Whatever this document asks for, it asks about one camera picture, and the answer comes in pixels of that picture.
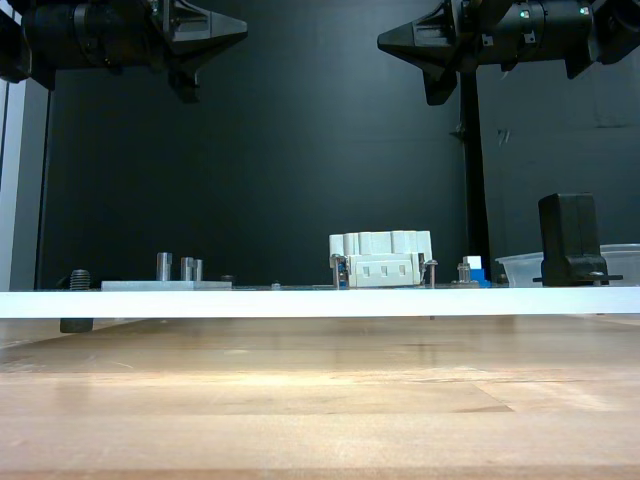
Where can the black metal frame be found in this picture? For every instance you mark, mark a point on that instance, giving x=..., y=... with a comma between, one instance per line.
x=475, y=210

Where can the grey metal plate with pegs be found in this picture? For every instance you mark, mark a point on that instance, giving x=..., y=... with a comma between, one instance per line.
x=150, y=285

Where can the white task board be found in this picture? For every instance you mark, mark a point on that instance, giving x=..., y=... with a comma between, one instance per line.
x=300, y=303

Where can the large black socket screw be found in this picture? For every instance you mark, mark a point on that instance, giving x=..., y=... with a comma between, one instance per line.
x=502, y=280

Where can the small blue clamp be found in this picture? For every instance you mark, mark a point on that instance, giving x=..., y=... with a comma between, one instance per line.
x=479, y=277

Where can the small silver socket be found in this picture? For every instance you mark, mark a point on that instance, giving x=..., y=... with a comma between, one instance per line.
x=464, y=274

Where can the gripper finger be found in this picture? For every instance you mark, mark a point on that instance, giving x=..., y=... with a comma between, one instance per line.
x=200, y=22
x=430, y=26
x=430, y=55
x=200, y=52

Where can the black USB socket mount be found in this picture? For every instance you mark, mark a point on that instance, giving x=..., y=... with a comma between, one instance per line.
x=567, y=235

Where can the clear plastic tub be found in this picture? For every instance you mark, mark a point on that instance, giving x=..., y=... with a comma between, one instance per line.
x=520, y=270

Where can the beige multi-pin connector housing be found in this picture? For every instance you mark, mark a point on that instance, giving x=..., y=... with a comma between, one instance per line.
x=382, y=267

